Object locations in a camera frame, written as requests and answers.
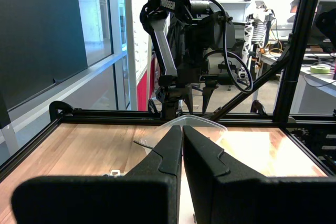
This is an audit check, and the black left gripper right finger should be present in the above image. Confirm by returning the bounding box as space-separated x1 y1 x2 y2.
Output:
183 125 336 224

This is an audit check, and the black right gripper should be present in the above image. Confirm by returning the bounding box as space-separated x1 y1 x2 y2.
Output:
159 15 237 116

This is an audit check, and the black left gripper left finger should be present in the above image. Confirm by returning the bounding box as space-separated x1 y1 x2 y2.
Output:
10 125 184 224

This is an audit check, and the clear plastic tub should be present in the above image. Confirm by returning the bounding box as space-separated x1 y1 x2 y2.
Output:
140 114 228 156

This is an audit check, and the white partition with red panel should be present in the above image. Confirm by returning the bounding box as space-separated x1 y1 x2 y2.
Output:
130 0 171 111

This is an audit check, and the white lattice structure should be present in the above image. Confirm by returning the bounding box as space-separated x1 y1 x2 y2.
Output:
243 11 266 78

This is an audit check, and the white desk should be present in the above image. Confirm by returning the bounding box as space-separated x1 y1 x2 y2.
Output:
299 50 336 116

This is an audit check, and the green tape roll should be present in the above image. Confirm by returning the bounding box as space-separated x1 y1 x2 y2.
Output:
310 65 331 74

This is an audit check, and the clear glass window pane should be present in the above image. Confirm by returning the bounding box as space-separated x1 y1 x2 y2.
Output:
75 0 127 67

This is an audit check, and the black computer monitor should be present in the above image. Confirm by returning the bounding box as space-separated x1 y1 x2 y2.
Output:
306 0 336 47

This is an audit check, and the dark glass window panel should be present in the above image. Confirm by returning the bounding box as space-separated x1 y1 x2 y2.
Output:
0 0 89 112

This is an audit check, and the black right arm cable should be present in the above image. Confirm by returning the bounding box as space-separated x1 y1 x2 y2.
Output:
203 0 254 94

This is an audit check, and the black aluminium frame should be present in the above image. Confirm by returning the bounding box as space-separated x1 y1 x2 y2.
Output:
0 0 336 183

